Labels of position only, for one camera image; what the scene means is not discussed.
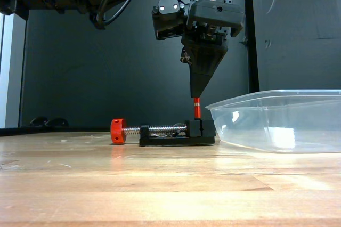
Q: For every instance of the black vise with red knob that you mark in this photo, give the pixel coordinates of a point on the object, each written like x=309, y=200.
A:
x=170, y=140

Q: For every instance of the clear plastic tub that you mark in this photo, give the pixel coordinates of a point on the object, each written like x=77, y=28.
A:
x=279, y=131

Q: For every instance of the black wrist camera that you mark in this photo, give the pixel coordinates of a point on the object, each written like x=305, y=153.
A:
x=167, y=27

